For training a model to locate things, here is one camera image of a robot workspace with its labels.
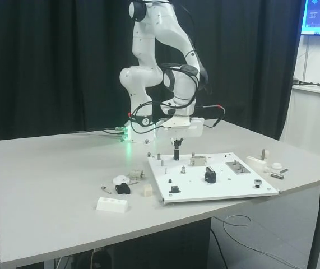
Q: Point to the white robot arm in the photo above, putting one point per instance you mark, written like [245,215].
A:
[145,70]

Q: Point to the white task board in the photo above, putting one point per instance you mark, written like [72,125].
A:
[204,182]

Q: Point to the metal waterproof plug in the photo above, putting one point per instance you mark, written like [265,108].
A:
[136,175]

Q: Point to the white cabinet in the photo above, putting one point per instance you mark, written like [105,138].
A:
[311,120]

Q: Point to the white large gear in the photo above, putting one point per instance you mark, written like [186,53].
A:
[276,165]

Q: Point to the black D-SUB plug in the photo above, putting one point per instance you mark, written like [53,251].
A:
[122,188]

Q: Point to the long white holder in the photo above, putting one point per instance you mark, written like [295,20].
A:
[256,162]

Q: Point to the small metal plug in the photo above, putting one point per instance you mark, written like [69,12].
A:
[106,190]

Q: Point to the white medium gear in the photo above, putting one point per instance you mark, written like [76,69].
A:
[121,179]

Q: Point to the grey flat metal piece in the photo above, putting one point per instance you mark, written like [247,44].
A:
[283,169]

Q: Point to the small white cube holder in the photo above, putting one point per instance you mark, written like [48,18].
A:
[147,190]

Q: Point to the metal BNC plug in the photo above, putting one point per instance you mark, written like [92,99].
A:
[182,169]

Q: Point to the black curtain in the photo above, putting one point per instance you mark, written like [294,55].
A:
[50,64]

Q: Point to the thin metal pin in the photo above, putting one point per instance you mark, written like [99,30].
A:
[134,183]

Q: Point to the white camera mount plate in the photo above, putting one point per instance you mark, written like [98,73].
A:
[178,122]

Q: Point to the dark metal round peg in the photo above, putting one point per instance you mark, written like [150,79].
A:
[277,175]

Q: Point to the dark metal square peg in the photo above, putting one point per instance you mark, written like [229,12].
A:
[263,154]

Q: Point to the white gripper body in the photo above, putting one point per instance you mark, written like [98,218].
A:
[196,127]

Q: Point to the white holder with holes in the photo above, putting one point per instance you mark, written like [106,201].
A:
[111,203]

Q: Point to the white small gear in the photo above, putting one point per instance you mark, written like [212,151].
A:
[267,168]

